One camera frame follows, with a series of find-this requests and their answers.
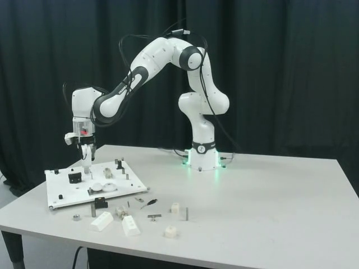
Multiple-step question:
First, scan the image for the white task board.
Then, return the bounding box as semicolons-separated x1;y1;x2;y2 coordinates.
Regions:
44;160;149;210

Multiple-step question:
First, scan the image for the small white wrist camera box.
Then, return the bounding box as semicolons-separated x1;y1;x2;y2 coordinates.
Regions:
65;132;79;146

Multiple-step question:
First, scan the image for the black plug block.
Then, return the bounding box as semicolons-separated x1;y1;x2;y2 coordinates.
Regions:
94;197;109;211

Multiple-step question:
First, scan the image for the black curtain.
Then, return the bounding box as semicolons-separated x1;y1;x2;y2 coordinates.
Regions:
0;0;359;225

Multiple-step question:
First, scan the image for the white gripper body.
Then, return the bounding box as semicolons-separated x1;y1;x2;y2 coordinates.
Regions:
80;143;96;168

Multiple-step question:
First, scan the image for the black cable under table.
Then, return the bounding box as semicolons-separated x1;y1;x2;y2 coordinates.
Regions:
73;245;89;269

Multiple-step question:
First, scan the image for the black table leg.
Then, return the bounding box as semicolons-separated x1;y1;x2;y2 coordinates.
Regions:
0;230;23;269

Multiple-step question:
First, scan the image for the long white peg holder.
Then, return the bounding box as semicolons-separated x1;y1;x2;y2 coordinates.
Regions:
89;211;114;232
121;215;141;238

